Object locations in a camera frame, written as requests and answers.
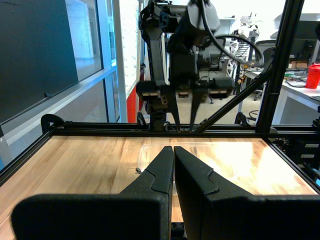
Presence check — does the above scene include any black office chair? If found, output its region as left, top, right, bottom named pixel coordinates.
left=249, top=39, right=277, bottom=101

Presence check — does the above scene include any black right arm cable loop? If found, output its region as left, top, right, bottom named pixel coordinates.
left=197, top=0, right=266, bottom=68

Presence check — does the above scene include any clear plastic tub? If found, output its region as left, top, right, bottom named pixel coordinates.
left=138, top=142, right=221, bottom=176

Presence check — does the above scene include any red plastic cup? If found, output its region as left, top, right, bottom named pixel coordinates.
left=305, top=63, right=320, bottom=90

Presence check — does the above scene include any black metal frame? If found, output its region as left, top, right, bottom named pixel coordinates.
left=0, top=0, right=320, bottom=193

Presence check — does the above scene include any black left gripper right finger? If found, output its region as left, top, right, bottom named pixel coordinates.
left=174, top=145, right=320, bottom=240

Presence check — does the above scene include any red panel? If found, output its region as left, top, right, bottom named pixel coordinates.
left=126, top=93, right=141, bottom=123

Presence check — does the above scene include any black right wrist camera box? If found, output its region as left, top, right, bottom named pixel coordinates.
left=169, top=52, right=200, bottom=86

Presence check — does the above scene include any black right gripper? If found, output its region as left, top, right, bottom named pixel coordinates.
left=136, top=77, right=236, bottom=133

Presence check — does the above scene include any white desk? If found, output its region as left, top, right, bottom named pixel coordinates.
left=274, top=77, right=320, bottom=126

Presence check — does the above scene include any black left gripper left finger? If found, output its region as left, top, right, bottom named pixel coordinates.
left=11, top=145, right=175, bottom=240

